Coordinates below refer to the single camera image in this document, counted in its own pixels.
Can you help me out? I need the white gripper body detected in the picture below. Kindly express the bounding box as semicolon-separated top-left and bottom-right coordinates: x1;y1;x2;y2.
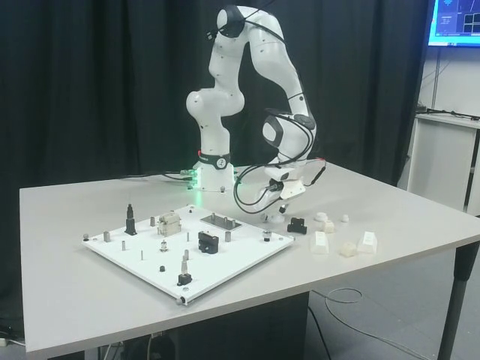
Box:
249;186;287;215

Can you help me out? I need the black connector block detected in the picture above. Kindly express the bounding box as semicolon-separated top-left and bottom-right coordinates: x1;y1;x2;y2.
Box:
286;216;309;236

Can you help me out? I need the white sloped holder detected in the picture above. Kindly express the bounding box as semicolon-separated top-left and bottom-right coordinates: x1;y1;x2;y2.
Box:
356;231;379;255
309;231;331;256

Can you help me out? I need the black D-SUB plug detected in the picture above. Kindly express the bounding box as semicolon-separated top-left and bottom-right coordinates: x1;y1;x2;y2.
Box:
197;231;219;254

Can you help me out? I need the white task board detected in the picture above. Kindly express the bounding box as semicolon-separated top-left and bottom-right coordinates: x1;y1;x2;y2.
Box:
81;204;294;305

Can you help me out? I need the beige connector block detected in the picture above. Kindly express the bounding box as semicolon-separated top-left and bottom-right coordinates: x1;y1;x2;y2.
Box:
156;213;184;236

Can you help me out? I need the metal USB plug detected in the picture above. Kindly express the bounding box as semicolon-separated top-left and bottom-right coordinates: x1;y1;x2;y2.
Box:
176;259;193;288

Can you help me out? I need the tall black plug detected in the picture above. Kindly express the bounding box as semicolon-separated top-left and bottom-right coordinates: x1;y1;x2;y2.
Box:
124;202;138;237

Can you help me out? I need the white cabinet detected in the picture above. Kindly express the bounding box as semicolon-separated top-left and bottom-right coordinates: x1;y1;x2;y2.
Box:
406;112;480;218

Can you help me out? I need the dark grey table leg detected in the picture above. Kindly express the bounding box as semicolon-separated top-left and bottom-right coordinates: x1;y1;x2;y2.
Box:
437;247;472;360

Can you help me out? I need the black curtain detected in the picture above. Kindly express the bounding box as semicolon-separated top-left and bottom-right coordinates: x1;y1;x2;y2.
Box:
0;0;429;191

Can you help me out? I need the blue screen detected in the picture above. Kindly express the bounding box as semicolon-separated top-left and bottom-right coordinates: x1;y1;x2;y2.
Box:
427;0;480;49

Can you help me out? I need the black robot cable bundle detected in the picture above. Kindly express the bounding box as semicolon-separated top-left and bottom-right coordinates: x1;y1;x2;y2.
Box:
204;5;318;216

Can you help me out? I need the grey floor cable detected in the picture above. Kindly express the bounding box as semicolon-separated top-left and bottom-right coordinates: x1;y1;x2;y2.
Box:
324;286;442;360

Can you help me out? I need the black table cable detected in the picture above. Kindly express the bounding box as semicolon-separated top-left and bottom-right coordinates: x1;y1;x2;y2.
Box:
125;169;198;185

